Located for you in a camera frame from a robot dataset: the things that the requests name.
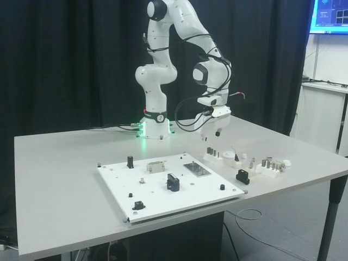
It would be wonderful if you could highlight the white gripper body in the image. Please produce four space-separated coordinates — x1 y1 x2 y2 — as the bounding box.
194 106 232 137

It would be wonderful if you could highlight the white peg holder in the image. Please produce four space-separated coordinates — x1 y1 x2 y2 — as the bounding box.
256 163 285 179
203 152 225 165

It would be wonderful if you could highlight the black D-SUB plug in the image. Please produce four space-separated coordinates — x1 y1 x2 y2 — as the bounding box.
235 169 252 184

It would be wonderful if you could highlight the white task board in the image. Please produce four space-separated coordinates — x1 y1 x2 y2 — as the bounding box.
97 152 249 225

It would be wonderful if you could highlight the white cabinet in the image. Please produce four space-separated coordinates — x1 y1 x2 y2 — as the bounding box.
291 80 348 158

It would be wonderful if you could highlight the dark grey table leg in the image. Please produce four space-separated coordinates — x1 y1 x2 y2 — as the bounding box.
318 178 342 261

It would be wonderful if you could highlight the blue screen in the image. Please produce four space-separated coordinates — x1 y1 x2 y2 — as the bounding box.
309 0 348 35

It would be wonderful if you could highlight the black curtain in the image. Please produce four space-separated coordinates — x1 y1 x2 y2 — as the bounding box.
0 0 313 247

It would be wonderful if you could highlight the black looping arm cable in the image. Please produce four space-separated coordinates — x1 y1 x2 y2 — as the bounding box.
175 97 210 132

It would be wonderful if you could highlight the grey floor cable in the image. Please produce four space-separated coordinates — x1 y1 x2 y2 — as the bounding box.
225 208 323 246

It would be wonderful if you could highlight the black base cable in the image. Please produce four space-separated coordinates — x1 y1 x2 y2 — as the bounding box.
91 123 142 132

